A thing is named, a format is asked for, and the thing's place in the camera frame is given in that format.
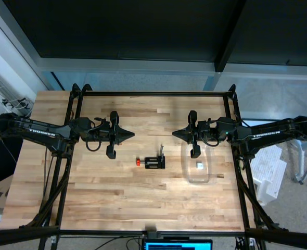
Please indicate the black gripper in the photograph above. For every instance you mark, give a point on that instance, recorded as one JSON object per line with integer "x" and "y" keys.
{"x": 194, "y": 135}
{"x": 114, "y": 135}

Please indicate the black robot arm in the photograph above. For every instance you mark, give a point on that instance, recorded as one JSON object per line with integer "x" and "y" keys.
{"x": 39, "y": 130}
{"x": 268, "y": 134}

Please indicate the upright USB adapter stick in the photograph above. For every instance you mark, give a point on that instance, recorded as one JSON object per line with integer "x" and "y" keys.
{"x": 162, "y": 153}

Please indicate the clear plastic container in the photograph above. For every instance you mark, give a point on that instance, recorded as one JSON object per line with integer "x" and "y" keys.
{"x": 195, "y": 179}

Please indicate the small white block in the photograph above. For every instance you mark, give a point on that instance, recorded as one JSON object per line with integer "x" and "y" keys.
{"x": 199, "y": 165}

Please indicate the black vise with orange knob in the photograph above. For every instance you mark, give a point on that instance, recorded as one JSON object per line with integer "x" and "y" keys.
{"x": 154, "y": 162}

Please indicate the white foam block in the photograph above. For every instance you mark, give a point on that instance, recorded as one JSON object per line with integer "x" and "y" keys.
{"x": 268, "y": 172}

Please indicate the black overhead beam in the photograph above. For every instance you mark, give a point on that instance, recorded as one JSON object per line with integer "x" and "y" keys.
{"x": 229, "y": 36}

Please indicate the laptop screen with blue edge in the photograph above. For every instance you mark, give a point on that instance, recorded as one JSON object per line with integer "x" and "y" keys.
{"x": 177, "y": 245}

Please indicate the grey metal chair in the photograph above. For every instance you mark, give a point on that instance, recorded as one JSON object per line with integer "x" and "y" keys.
{"x": 301, "y": 156}

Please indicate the brown cardboard box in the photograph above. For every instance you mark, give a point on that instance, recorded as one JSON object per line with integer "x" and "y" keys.
{"x": 0, "y": 187}

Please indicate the black metal frame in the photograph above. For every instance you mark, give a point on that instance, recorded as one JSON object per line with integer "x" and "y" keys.
{"x": 153, "y": 93}

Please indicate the black curved bracket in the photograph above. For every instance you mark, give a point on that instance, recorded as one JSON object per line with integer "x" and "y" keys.
{"x": 75, "y": 88}
{"x": 233, "y": 89}
{"x": 87, "y": 87}

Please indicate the black table camera mount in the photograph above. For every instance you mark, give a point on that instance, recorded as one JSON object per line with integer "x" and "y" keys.
{"x": 151, "y": 233}

